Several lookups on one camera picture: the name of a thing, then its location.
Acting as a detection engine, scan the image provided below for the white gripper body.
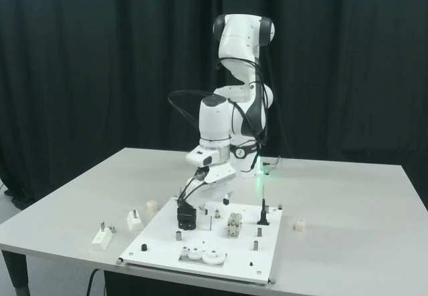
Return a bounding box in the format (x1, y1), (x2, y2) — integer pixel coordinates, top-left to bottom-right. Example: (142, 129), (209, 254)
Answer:
(189, 176), (235, 208)

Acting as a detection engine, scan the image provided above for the white peg holder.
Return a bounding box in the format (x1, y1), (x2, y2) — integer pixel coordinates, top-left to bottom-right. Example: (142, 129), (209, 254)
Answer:
(88, 229), (114, 252)
(126, 210), (144, 232)

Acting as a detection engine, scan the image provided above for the flat white mounting plate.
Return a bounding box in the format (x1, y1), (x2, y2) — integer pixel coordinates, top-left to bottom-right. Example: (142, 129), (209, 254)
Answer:
(204, 166), (237, 184)

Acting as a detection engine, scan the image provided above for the black D-SUB plug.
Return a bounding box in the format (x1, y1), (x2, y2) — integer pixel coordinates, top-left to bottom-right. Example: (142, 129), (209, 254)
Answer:
(176, 200), (197, 232)

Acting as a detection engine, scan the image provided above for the beige rectangular connector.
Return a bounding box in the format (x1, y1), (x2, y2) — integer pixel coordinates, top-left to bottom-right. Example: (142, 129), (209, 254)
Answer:
(227, 212), (243, 239)

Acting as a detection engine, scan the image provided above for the white task board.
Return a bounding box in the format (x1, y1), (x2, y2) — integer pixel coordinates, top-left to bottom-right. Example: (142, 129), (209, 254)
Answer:
(116, 194), (285, 283)

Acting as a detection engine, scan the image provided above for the black curtain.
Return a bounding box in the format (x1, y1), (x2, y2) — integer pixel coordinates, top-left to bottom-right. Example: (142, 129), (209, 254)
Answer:
(0, 0), (428, 210)

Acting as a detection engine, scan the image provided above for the dark grey table leg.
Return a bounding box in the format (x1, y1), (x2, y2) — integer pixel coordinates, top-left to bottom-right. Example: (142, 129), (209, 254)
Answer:
(1, 251), (29, 296)

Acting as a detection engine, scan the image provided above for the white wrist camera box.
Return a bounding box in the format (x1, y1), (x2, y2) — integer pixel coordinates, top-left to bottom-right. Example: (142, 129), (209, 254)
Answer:
(185, 146), (221, 167)

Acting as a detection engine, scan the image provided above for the black plug with short cable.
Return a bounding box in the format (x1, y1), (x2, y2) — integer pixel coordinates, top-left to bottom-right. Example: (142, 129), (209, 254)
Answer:
(256, 186), (271, 226)

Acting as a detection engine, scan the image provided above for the black base cable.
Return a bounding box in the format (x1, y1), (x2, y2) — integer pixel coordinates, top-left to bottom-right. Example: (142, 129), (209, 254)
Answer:
(262, 157), (282, 170)

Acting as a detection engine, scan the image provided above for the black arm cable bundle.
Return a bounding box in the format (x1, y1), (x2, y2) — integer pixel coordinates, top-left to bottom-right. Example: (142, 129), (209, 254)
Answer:
(167, 57), (272, 147)

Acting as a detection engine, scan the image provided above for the black floor cable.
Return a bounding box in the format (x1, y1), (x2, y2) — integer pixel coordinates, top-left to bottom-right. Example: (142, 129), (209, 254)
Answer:
(87, 269), (101, 296)

